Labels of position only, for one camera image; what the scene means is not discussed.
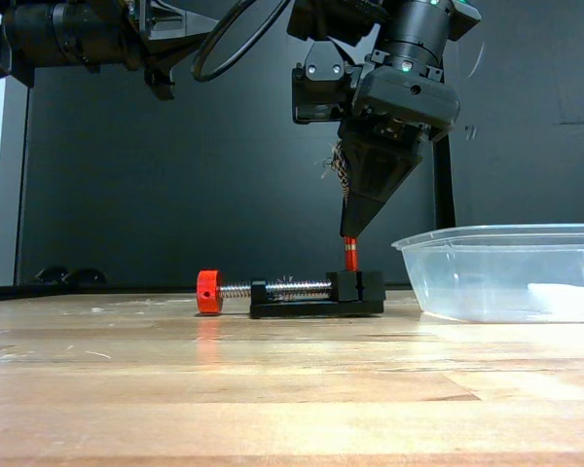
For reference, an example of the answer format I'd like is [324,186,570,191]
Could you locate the red RCA connector with cable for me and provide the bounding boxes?
[317,139,361,272]

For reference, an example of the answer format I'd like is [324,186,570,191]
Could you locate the white pad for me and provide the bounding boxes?
[527,282,584,313]

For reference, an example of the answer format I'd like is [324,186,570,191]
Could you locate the clear plastic container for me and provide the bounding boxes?
[389,223,584,325]

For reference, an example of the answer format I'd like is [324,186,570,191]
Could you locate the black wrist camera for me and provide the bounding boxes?
[290,40,359,126]

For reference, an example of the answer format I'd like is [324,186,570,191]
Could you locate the black clamp with red knob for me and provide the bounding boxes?
[195,268,387,320]

